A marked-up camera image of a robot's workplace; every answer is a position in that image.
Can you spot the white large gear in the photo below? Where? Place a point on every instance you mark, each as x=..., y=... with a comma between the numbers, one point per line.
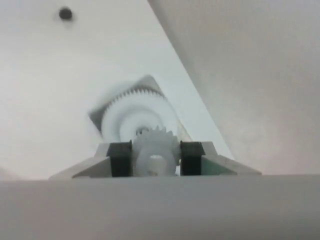
x=120, y=120

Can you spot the gripper left finger black block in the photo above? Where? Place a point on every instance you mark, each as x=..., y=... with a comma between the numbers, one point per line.
x=120, y=160

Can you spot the gripper right finger black block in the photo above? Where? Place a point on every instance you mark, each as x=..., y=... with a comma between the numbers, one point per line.
x=191, y=160

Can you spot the white small gear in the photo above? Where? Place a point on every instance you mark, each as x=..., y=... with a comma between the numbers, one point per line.
x=155, y=147

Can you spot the white task board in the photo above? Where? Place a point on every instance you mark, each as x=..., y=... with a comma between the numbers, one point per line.
x=50, y=75

